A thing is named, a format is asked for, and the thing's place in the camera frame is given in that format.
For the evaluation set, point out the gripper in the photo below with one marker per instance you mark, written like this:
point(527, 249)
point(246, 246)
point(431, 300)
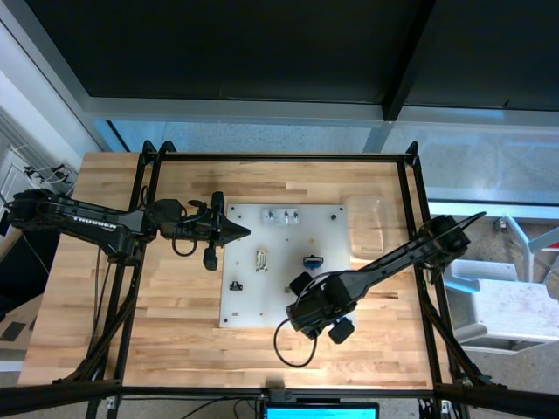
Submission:
point(196, 227)
point(310, 316)

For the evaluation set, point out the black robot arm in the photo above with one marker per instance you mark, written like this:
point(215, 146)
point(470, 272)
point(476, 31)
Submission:
point(393, 259)
point(94, 222)

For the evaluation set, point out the grey connector housing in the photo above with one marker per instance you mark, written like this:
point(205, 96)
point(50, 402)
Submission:
point(261, 260)

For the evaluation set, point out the white board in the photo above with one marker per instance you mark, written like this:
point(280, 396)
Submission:
point(262, 305)

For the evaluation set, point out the blue and black connector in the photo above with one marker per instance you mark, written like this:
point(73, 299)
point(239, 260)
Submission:
point(313, 262)

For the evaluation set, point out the small black clamp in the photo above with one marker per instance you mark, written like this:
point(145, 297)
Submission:
point(236, 286)

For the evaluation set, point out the blue laptop screen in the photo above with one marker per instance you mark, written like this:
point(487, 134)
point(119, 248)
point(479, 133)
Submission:
point(319, 412)

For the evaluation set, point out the clear plastic tub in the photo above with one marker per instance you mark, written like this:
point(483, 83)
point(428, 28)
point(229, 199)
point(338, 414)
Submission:
point(367, 227)

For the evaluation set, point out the white plastic stool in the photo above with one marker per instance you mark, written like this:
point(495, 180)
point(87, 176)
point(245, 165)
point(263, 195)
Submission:
point(511, 305)

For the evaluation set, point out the cardboard box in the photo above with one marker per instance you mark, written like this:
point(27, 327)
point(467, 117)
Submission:
point(19, 323)

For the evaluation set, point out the black camera on frame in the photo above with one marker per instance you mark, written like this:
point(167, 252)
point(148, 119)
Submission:
point(278, 394)

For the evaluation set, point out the black table frame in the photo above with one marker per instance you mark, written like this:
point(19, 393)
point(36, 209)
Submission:
point(279, 157)

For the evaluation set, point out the grey metal chair frame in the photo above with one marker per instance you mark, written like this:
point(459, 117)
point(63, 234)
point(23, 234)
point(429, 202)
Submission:
point(519, 235)

